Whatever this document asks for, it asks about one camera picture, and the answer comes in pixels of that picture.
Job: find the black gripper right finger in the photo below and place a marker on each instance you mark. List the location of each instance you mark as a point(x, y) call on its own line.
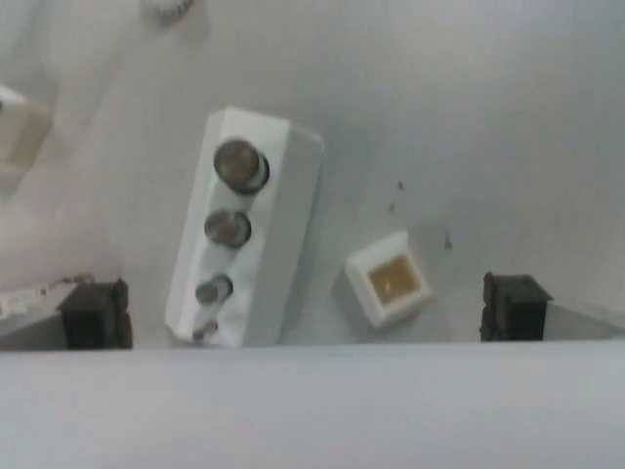
point(515, 312)

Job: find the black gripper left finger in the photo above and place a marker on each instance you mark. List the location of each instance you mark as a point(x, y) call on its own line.
point(93, 317)

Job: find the thinnest metal round peg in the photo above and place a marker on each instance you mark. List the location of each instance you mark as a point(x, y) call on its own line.
point(202, 332)

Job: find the small metal round peg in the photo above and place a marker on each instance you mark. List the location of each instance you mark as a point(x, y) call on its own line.
point(210, 290)

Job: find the medium metal round peg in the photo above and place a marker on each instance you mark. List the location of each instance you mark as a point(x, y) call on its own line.
point(224, 228)

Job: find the white peg holder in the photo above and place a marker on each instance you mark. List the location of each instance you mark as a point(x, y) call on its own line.
point(288, 234)

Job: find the largest metal round peg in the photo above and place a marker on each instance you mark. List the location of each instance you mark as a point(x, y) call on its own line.
point(237, 161)

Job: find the white small square holder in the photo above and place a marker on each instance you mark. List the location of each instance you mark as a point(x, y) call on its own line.
point(390, 283)

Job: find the beige waterproof plug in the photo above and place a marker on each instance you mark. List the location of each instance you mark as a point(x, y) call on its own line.
point(19, 132)

